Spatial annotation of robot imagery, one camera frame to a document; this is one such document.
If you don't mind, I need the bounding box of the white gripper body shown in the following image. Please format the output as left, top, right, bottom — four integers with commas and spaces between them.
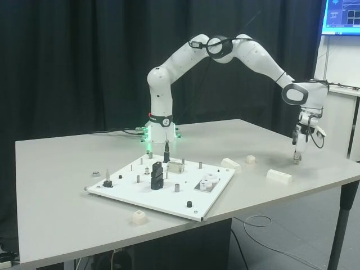
292, 130, 311, 155

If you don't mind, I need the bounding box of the long white holder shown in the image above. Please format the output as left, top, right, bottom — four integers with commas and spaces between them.
220, 157, 242, 173
266, 168, 293, 185

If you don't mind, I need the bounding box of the white cabinet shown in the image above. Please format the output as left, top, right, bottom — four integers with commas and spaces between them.
313, 35, 360, 163

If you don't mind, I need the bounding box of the black table leg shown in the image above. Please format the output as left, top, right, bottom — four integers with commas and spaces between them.
327, 179, 353, 270

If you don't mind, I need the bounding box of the blue screen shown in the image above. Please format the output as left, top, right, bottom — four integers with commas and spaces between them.
320, 0, 360, 36

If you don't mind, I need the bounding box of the black D-SUB plug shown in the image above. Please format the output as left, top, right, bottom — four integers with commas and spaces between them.
150, 160, 165, 191

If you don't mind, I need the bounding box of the white task board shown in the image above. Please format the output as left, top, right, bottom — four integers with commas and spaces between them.
85, 151, 236, 222

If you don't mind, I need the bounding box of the metal pin plug black base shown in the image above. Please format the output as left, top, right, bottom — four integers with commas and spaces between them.
102, 168, 114, 189

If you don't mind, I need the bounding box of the black curtain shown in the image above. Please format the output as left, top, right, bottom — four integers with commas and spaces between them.
0, 0, 324, 254

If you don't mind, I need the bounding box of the white power strip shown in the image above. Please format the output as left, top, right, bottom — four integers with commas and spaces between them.
0, 251, 18, 268

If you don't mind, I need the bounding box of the black camera cable loop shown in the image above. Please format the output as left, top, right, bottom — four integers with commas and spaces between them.
305, 108, 325, 149

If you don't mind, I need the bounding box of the grey floor cable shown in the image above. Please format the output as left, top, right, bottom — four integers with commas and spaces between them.
231, 215, 285, 270

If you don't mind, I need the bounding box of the black plug with short cable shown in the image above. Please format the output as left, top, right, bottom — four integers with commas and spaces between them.
163, 134, 171, 164

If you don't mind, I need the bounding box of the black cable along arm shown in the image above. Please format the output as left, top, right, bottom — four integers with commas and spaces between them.
188, 35, 235, 57

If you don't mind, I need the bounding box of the black base cable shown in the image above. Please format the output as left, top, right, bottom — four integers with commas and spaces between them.
122, 128, 149, 138

